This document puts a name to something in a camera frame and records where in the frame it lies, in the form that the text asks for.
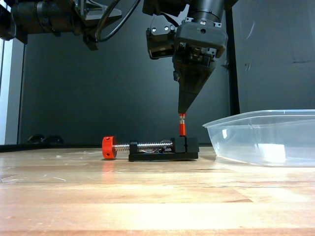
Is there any black vise with red knob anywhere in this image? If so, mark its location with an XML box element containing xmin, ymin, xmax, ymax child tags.
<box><xmin>102</xmin><ymin>135</ymin><xmax>199</xmax><ymax>162</ymax></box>

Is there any clear plastic tub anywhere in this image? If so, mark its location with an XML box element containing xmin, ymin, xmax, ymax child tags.
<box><xmin>202</xmin><ymin>109</ymin><xmax>315</xmax><ymax>168</ymax></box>

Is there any small white block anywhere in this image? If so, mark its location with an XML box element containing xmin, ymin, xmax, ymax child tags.
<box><xmin>260</xmin><ymin>144</ymin><xmax>286</xmax><ymax>163</ymax></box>

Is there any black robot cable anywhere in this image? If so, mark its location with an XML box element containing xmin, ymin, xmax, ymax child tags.
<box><xmin>94</xmin><ymin>0</ymin><xmax>143</xmax><ymax>43</ymax></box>

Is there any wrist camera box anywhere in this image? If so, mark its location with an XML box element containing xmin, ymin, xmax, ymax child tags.
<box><xmin>146</xmin><ymin>31</ymin><xmax>177</xmax><ymax>60</ymax></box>

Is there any black vertical post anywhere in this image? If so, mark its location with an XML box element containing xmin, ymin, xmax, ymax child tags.
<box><xmin>225</xmin><ymin>4</ymin><xmax>241</xmax><ymax>116</ymax></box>

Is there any grey metal window frame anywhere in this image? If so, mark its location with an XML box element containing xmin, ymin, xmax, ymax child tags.
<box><xmin>0</xmin><ymin>39</ymin><xmax>25</xmax><ymax>146</ymax></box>

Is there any black aluminium frame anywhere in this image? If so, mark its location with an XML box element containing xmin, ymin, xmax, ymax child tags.
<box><xmin>0</xmin><ymin>134</ymin><xmax>215</xmax><ymax>153</ymax></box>

